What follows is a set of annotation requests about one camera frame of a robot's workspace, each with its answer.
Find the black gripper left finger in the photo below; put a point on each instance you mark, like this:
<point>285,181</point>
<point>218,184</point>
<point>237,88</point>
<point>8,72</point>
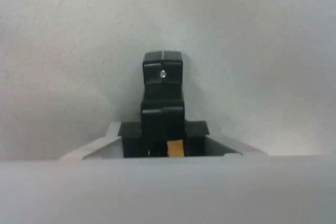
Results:
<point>123,140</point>

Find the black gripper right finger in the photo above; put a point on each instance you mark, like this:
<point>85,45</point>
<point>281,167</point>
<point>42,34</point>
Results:
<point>199,140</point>

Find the black D-SUB plug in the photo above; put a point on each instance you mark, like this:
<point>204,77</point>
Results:
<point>162,98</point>

